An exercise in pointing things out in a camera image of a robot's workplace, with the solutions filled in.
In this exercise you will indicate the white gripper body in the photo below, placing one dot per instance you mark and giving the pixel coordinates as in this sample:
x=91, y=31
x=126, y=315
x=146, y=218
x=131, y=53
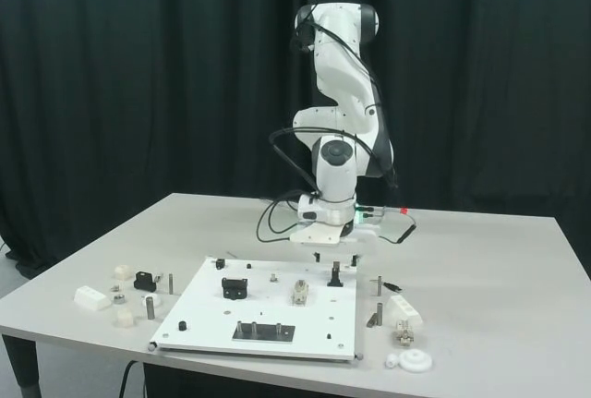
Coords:
x=367, y=233

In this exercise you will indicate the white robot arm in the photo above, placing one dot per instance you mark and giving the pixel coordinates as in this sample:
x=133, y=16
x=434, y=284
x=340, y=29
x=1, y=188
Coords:
x=337, y=70

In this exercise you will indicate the metal square peg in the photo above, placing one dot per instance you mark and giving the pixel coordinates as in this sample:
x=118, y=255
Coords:
x=336, y=266

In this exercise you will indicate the thin metal round peg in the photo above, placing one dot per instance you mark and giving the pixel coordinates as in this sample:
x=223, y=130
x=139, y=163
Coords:
x=171, y=283
x=377, y=285

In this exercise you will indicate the thick metal round peg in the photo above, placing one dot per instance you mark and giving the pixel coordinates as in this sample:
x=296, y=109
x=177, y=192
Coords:
x=150, y=309

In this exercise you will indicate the small white square holder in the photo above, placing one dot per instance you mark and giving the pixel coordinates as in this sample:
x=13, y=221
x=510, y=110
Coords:
x=122, y=272

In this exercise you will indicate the dark metal wedge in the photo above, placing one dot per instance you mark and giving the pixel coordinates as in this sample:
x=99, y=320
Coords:
x=370, y=321

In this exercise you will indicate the white task board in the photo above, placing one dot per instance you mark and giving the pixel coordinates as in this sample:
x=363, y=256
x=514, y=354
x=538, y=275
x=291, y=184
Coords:
x=277, y=310

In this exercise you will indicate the white holder with holes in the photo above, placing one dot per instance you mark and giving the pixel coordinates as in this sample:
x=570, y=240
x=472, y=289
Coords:
x=405, y=310

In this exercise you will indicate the beige metal connector plug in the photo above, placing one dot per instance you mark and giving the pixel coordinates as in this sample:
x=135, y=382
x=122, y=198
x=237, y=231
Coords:
x=402, y=333

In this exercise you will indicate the white tiny gear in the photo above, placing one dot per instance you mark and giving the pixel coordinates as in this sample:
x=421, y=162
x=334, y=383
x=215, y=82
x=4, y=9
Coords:
x=391, y=361

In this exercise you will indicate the white large gear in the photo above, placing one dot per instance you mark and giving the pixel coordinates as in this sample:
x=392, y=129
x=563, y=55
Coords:
x=416, y=360

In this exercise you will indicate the black computer case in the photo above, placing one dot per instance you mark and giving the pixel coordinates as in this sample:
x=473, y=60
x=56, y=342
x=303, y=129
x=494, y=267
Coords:
x=254, y=382

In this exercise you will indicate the white small gear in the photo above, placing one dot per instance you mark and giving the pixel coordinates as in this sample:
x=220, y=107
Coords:
x=157, y=302

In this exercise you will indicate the black D-SUB plug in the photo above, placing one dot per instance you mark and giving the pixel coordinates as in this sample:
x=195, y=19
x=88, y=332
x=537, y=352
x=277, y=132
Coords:
x=144, y=281

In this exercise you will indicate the metal BNC plug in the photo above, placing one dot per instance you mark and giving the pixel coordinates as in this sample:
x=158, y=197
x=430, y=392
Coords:
x=119, y=299

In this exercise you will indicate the white hexagonal holder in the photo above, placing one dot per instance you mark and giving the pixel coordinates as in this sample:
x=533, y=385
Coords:
x=124, y=318

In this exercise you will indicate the long white holder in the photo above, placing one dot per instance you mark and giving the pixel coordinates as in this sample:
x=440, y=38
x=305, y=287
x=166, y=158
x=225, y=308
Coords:
x=92, y=299

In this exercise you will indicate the black curtains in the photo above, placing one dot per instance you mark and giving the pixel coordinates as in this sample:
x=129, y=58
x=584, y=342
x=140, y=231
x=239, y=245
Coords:
x=138, y=70

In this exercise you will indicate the black table leg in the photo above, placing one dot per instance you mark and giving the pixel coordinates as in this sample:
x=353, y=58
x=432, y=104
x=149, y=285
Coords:
x=20, y=365

